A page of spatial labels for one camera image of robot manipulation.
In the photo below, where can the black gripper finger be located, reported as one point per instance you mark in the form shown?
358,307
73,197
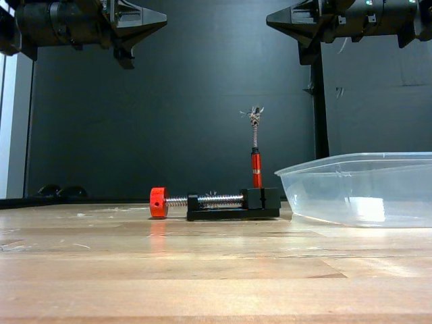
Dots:
293,17
145,17
130,35
303,33

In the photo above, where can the clear plastic container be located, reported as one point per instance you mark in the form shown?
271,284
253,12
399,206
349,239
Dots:
320,202

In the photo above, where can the black vise with red knob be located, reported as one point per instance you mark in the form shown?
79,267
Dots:
263,202

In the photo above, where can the black curved frame bracket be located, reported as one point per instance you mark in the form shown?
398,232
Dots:
73,192
50,191

